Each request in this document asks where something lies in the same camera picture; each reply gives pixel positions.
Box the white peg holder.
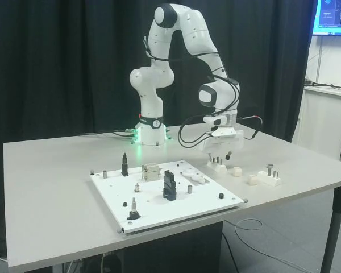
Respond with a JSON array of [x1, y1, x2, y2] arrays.
[[206, 159, 227, 173], [256, 169, 282, 188]]

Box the grey floor cable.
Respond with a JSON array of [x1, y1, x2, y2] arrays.
[[233, 218, 332, 266]]

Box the white task board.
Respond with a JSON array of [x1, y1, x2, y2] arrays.
[[89, 160, 249, 235]]

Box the black base cable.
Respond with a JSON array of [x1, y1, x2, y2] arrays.
[[84, 128, 140, 139]]

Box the black curtain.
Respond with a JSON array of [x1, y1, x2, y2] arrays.
[[0, 0, 322, 148]]

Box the black box under table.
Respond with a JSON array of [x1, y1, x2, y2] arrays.
[[113, 219, 226, 273]]

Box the black tall plug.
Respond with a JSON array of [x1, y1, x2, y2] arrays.
[[120, 152, 130, 177]]

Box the black table leg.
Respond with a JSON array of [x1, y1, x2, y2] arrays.
[[320, 186, 341, 273]]

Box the beige waterproof plug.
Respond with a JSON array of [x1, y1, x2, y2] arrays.
[[142, 163, 162, 182]]

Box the white cabinet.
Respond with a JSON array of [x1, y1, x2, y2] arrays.
[[293, 80, 341, 165]]

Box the blue screen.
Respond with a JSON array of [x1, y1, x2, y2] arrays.
[[312, 0, 341, 37]]

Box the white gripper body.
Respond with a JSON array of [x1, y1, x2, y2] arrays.
[[202, 129, 244, 157]]

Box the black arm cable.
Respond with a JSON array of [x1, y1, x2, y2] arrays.
[[143, 35, 242, 116]]

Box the thin black rod with wire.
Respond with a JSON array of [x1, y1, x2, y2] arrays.
[[236, 114, 264, 141]]

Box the black D-SUB plug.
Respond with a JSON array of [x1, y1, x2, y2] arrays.
[[161, 169, 178, 201]]

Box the silver plug with black flange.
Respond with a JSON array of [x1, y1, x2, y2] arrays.
[[126, 196, 142, 221]]

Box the black looped cable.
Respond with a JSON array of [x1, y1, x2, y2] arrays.
[[177, 114, 214, 149]]

